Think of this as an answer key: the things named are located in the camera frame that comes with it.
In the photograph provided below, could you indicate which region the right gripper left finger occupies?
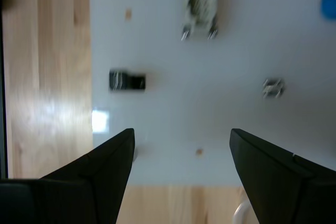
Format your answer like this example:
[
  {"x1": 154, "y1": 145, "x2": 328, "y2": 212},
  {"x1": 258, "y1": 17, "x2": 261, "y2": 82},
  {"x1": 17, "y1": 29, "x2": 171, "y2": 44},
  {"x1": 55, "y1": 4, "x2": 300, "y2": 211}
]
[{"x1": 31, "y1": 129, "x2": 135, "y2": 224}]

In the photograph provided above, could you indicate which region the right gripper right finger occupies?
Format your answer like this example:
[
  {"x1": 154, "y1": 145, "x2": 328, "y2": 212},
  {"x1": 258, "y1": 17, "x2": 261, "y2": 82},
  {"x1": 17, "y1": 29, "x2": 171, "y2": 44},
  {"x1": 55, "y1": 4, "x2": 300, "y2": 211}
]
[{"x1": 229, "y1": 129, "x2": 336, "y2": 224}]

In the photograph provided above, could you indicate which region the small silver clamp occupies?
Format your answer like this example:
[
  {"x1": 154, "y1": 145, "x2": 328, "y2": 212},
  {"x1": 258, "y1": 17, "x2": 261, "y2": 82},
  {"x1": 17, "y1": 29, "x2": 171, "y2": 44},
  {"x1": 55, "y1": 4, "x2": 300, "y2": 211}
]
[{"x1": 262, "y1": 77, "x2": 286, "y2": 100}]

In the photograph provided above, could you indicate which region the black connector socket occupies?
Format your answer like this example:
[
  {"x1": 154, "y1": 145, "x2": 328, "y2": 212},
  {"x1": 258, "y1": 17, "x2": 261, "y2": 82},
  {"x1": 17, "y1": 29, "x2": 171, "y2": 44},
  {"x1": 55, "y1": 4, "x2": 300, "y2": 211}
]
[{"x1": 109, "y1": 68, "x2": 146, "y2": 93}]

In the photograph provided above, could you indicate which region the white task board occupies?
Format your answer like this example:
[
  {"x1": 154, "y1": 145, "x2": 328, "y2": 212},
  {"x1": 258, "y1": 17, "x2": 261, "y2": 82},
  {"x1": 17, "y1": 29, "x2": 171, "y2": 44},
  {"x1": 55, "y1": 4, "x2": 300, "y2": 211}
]
[{"x1": 89, "y1": 0, "x2": 336, "y2": 187}]

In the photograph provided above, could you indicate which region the blue flanged socket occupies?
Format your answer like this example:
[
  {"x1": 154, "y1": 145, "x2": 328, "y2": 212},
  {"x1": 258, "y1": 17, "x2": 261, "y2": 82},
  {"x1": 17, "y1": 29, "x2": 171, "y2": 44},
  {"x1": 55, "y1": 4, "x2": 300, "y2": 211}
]
[{"x1": 319, "y1": 0, "x2": 336, "y2": 22}]

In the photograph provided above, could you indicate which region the black table frame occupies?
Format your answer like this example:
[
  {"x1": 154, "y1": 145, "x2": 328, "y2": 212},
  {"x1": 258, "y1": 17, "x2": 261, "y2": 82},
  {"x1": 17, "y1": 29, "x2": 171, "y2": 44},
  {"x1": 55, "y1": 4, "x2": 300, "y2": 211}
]
[{"x1": 0, "y1": 0, "x2": 8, "y2": 179}]

